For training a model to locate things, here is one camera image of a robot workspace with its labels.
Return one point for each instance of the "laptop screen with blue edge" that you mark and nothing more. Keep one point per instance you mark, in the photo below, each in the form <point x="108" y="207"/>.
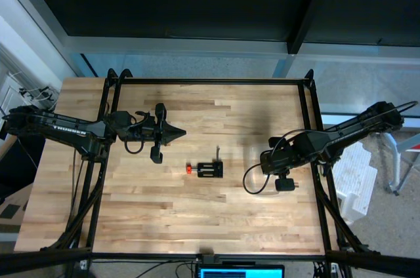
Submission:
<point x="239" y="273"/>

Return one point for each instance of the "white foam block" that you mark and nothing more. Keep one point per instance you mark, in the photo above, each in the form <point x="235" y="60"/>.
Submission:
<point x="356" y="186"/>

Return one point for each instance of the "black aluminium frame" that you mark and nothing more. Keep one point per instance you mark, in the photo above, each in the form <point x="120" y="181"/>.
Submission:
<point x="147" y="255"/>

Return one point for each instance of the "flat brown cardboard box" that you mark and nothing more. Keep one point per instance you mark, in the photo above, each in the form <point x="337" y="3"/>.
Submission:
<point x="16" y="199"/>

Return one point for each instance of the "small black camera mount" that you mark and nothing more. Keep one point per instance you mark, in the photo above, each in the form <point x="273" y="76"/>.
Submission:
<point x="207" y="257"/>

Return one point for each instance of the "black clamp with orange knob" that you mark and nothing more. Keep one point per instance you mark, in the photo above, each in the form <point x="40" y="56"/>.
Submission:
<point x="210" y="170"/>

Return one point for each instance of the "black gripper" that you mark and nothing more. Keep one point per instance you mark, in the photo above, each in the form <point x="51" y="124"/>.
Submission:
<point x="157" y="155"/>
<point x="283" y="185"/>

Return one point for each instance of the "clear plastic tub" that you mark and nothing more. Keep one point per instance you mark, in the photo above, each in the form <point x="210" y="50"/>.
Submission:
<point x="270" y="194"/>

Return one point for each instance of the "grey metal stand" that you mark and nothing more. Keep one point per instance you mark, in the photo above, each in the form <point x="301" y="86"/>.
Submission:
<point x="397" y="166"/>

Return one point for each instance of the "thin grey bar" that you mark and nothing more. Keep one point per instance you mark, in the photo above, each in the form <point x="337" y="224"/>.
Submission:
<point x="218" y="152"/>

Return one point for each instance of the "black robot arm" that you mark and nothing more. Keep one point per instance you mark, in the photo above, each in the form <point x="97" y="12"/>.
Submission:
<point x="348" y="133"/>
<point x="65" y="128"/>

